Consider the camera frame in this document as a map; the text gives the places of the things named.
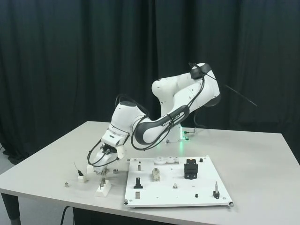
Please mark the white round peg holder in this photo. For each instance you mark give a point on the white round peg holder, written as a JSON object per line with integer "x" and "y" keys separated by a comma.
{"x": 89, "y": 170}

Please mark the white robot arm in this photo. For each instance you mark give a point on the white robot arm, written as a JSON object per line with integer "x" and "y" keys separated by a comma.
{"x": 211, "y": 90}

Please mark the black table leg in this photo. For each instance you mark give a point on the black table leg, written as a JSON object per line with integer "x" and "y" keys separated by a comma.
{"x": 10, "y": 208}

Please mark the black curtain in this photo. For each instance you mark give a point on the black curtain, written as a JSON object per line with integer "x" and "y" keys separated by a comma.
{"x": 70, "y": 70}

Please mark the black Ethernet plug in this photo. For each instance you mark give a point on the black Ethernet plug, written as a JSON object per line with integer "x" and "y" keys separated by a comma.
{"x": 80, "y": 174}

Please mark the white large gear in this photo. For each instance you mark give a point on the white large gear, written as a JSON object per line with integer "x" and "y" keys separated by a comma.
{"x": 159, "y": 160}

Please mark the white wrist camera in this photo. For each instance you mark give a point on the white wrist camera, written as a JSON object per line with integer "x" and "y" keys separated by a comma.
{"x": 114, "y": 138}

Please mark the white medium gear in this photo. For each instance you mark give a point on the white medium gear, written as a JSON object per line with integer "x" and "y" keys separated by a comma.
{"x": 170, "y": 160}

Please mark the white task board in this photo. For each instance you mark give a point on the white task board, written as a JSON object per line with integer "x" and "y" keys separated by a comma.
{"x": 164, "y": 194}

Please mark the large metal square peg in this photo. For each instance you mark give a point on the large metal square peg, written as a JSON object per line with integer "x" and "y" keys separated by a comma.
{"x": 103, "y": 181}

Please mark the white square peg holder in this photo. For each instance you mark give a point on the white square peg holder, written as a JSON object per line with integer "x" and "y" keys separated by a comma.
{"x": 104, "y": 190}

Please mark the black USB plug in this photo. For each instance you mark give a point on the black USB plug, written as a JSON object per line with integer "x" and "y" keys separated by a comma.
{"x": 138, "y": 185}

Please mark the black D-SUB plug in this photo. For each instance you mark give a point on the black D-SUB plug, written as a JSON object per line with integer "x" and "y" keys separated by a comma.
{"x": 191, "y": 170}

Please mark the black control cabinet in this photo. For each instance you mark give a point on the black control cabinet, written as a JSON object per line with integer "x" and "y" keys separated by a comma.
{"x": 98, "y": 218}

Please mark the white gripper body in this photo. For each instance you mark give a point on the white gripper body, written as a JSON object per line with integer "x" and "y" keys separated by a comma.
{"x": 100, "y": 162}

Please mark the small white plug holder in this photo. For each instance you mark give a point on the small white plug holder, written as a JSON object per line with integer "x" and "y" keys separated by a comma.
{"x": 82, "y": 179}

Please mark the metal round peg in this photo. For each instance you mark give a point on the metal round peg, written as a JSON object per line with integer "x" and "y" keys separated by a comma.
{"x": 139, "y": 167}

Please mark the white mounting plate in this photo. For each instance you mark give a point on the white mounting plate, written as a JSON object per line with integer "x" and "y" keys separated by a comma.
{"x": 121, "y": 152}

